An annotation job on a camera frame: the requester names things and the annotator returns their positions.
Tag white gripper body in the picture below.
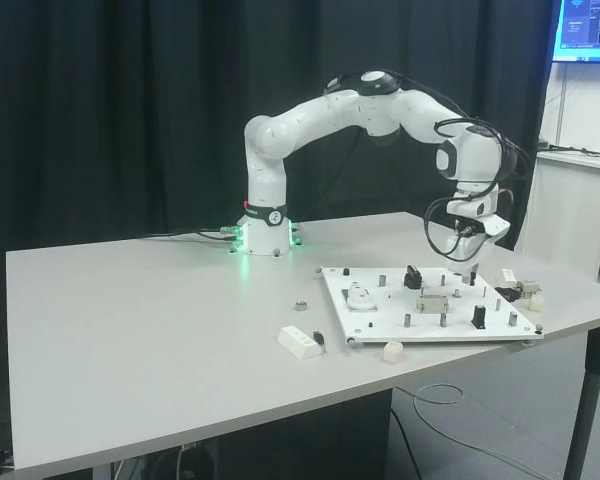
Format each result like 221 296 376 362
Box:
442 214 511 275

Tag black D-SUB plug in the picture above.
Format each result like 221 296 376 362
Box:
496 281 541 302

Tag white task board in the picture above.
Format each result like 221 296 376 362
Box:
313 266 545 347

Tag white cabinet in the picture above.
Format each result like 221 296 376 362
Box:
521 148 600 290

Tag white large gear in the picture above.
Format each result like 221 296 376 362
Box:
346 292 377 312

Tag black table leg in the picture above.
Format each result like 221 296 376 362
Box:
563 323 600 480

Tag white holder with holes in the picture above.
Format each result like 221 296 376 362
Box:
277 325 326 359

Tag blue screen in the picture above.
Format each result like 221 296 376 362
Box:
551 0 600 65

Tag black curtain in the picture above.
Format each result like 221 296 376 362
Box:
0 0 556 441

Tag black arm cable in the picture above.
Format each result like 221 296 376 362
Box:
322 69 534 259

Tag grey floor cable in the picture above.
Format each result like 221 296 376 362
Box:
390 383 470 480

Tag black base cable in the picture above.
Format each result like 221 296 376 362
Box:
147 225 242 243

